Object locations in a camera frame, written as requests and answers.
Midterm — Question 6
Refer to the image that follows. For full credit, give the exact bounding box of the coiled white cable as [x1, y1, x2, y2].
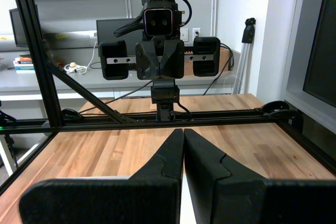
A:
[64, 62, 89, 76]

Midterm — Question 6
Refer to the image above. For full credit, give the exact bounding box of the dark computer monitor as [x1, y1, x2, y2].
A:
[9, 7, 27, 48]
[96, 18, 145, 50]

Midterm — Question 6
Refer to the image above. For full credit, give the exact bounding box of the grey desk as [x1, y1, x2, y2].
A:
[0, 50, 241, 101]

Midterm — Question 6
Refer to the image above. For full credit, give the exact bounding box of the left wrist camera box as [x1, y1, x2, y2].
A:
[143, 8, 174, 36]

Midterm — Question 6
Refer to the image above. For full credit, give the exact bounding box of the thin black cable loop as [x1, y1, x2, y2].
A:
[172, 0, 193, 27]

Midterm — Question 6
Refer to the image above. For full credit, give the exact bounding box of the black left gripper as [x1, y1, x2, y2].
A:
[99, 36, 221, 80]

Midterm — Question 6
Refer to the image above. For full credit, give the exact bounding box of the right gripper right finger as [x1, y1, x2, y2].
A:
[184, 129, 336, 224]

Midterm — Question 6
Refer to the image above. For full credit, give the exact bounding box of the thick black sleeved cable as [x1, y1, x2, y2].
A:
[113, 15, 144, 38]

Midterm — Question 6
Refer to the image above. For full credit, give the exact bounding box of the white task board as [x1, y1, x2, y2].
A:
[51, 174, 196, 224]

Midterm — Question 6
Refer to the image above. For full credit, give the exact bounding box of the stack of books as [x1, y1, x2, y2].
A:
[13, 55, 36, 73]

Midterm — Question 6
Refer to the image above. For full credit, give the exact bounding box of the black aluminium frame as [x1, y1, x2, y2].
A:
[0, 0, 336, 193]

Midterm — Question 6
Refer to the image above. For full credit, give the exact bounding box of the white metal leg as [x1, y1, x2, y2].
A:
[0, 134, 18, 177]

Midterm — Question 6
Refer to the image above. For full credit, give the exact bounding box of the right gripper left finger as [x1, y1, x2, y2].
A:
[18, 129, 184, 224]

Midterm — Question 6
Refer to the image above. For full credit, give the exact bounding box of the tripod with silver legs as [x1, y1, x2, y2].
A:
[233, 17, 257, 95]

